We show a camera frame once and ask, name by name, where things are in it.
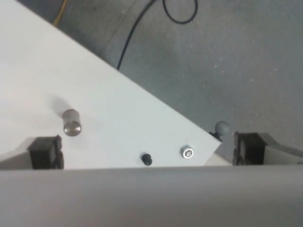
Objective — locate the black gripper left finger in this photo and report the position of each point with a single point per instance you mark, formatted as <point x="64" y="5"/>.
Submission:
<point x="45" y="153"/>

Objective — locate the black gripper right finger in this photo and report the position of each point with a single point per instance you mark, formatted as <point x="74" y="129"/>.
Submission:
<point x="251" y="149"/>

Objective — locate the metal round peg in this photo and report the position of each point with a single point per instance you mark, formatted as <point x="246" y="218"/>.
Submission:
<point x="72" y="125"/>

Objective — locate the grey ball board foot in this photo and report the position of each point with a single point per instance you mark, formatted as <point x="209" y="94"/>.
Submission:
<point x="222" y="127"/>

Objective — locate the white task board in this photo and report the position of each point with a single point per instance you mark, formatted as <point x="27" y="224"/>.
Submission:
<point x="71" y="71"/>

